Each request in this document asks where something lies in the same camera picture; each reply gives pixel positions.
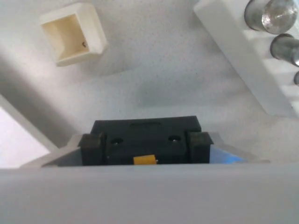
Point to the large metal round peg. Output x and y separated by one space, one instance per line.
275 16

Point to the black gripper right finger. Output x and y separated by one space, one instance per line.
199 147

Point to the white square empty holder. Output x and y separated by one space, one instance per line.
70 35

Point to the black D-SUB plug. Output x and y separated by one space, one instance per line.
144 140

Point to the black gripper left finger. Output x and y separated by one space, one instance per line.
92 149

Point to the white task board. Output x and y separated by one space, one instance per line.
18 140

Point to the white round peg holder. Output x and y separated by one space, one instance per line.
233 46

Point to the small metal round peg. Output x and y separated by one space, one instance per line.
296 78

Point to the medium metal round peg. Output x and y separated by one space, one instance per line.
283 50

